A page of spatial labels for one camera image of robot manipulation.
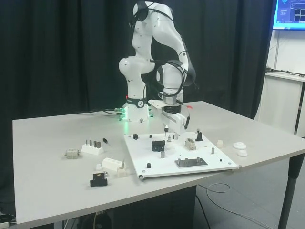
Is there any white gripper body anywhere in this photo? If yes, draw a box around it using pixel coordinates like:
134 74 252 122
161 107 187 133

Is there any grey waterproof plug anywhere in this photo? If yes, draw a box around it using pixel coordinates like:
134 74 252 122
62 148 80 159

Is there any thin black rod red tag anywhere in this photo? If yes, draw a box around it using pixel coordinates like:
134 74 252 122
181 104 193 130

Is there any white task board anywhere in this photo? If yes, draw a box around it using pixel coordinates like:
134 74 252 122
124 131 240 181

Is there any small white holder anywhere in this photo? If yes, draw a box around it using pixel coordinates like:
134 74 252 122
116 167 129 178

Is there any white large gear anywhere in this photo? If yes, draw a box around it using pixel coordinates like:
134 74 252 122
232 141 247 151

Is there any long white holder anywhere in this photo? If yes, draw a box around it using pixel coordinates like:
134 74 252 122
101 157 125 171

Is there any white four-hole peg holder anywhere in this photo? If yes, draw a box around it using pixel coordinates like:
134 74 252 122
81 142 105 156

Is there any black D-SUB plug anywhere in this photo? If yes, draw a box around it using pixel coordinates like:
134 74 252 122
90 173 109 188

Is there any white cabinet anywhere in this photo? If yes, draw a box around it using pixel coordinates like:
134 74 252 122
255 71 305 138

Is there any black table leg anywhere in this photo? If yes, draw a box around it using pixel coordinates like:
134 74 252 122
278 152 305 229

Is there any black curtain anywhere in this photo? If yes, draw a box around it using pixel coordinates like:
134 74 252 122
0 0 278 217

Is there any blue screen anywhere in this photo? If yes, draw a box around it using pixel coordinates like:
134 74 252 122
272 0 305 31

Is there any white power strip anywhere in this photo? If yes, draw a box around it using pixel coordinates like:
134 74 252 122
0 214 17 228

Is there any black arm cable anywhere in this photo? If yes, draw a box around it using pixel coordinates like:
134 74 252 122
129 1 200 102

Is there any grey floor cable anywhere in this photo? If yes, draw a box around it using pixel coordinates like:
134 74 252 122
196 182 288 229

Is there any black base cable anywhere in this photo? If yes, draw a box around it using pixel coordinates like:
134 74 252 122
77 107 125 116

